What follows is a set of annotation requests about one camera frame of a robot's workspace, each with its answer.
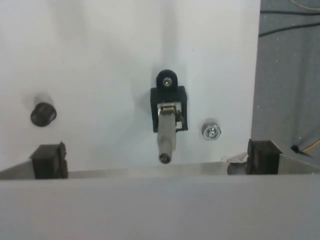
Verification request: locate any white task board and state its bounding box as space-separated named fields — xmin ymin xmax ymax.
xmin=0 ymin=0 xmax=261 ymax=173

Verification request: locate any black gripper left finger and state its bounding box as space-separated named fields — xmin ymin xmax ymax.
xmin=0 ymin=141 xmax=69 ymax=180

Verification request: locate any yellow floor cable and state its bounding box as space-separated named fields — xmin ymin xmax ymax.
xmin=299 ymin=142 xmax=320 ymax=154

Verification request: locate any metal hex bolt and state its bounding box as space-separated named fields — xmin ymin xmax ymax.
xmin=201 ymin=116 xmax=225 ymax=141

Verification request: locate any small round dark plug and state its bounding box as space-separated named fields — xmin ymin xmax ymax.
xmin=30 ymin=93 xmax=58 ymax=128

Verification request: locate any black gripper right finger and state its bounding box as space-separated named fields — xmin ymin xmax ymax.
xmin=246 ymin=139 xmax=320 ymax=176

